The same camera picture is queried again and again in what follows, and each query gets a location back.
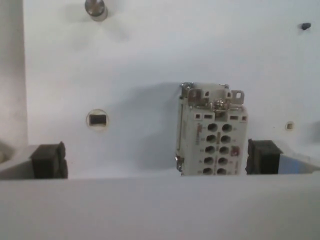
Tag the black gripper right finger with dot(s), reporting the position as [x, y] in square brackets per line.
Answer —
[262, 157]

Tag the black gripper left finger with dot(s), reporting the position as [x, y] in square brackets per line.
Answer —
[50, 160]

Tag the white task board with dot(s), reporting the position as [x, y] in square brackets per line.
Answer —
[150, 50]

